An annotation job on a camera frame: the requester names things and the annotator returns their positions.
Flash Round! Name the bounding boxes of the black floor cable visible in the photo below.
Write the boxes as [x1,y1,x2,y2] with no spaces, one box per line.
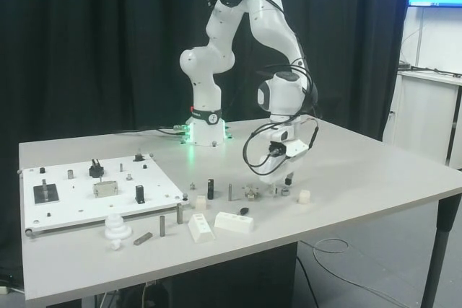
[295,257,319,308]

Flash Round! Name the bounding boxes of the white peg holder block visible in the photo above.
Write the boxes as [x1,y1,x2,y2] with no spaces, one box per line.
[214,210,256,234]
[187,213,217,243]

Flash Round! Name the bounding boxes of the black table leg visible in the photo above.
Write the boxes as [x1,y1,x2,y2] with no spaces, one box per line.
[422,195,458,308]

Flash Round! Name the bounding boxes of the white task board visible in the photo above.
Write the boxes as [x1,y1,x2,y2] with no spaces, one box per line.
[16,149,191,240]

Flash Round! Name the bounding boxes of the white medium gear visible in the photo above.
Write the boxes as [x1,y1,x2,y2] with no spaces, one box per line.
[105,219,126,234]

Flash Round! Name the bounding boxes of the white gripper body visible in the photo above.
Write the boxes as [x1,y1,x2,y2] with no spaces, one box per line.
[256,149,307,185]

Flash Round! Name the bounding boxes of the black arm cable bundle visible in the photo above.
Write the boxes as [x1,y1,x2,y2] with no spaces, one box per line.
[207,0,321,178]

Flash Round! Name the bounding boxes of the black base cables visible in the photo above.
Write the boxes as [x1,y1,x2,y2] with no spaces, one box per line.
[155,124,191,139]

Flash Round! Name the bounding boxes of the thin black cable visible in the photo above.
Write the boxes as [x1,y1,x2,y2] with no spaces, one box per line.
[396,63,462,79]

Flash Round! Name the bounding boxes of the grey floor cable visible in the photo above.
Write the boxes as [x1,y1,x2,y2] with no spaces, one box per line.
[312,237,427,308]

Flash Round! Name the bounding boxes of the white cabinet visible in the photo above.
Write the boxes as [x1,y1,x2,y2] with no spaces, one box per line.
[382,68,462,170]

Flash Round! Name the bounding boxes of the black curtain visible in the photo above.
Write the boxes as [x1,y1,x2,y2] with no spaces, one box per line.
[0,0,414,289]

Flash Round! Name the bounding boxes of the white large gear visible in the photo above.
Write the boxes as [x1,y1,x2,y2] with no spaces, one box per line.
[104,228,134,245]

